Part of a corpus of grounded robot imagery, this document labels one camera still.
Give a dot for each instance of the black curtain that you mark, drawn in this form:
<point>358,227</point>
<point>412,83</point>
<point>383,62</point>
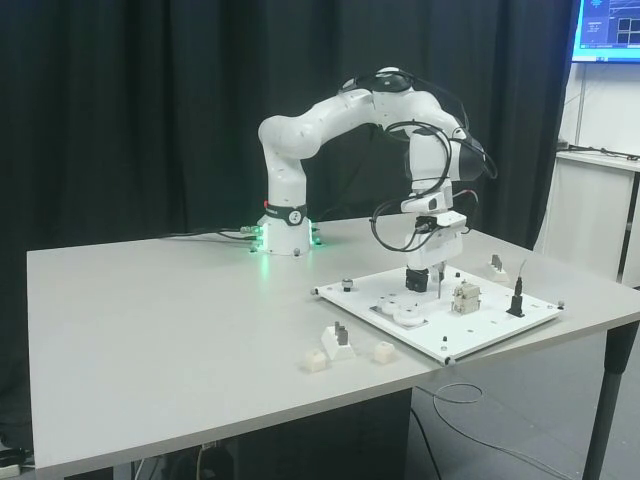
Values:
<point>150,100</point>

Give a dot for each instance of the white round peg holder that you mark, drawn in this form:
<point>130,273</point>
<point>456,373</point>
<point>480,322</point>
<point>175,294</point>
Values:
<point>497,272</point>

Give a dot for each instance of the black table leg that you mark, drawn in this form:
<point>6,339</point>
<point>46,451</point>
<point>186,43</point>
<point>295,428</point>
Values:
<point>612,390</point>

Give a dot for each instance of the flat white mounting plate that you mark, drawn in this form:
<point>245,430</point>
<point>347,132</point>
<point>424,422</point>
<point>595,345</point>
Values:
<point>447,221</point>

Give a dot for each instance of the small white holder block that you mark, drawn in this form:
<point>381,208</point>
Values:
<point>384,353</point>
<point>315,361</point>

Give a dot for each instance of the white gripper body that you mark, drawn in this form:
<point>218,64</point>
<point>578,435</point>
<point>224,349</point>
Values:
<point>435,252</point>

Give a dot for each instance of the large metal square peg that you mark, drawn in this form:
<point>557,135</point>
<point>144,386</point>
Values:
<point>343,338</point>

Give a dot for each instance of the thin metal round peg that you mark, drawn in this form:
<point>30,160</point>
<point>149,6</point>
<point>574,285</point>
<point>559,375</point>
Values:
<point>440,275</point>

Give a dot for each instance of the white medium gear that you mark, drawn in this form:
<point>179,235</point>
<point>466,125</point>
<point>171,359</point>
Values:
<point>387,304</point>

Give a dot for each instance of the white square peg holder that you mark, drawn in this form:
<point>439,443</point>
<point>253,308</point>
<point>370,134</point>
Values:
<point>332,347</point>

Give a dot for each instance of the white task board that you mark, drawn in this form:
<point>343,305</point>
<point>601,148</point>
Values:
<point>480,330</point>

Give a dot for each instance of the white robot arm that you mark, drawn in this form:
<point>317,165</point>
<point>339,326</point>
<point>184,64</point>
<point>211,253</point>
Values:
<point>285,135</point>

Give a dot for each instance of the white cabinet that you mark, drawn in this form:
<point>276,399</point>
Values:
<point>590,215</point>

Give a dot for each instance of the blue screen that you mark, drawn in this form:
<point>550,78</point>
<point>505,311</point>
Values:
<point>607,30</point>

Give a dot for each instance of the metal BNC plug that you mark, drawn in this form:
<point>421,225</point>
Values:
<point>347,285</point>

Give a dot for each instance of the black USB plug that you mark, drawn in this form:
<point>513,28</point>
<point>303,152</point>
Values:
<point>516,302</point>

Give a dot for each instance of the grey waterproof plug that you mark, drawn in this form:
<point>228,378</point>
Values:
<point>466,299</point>

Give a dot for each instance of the white large gear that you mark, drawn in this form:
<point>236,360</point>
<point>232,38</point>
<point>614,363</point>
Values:
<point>407,318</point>

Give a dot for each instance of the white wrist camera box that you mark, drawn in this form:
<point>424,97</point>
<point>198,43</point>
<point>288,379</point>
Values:
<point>425,203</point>

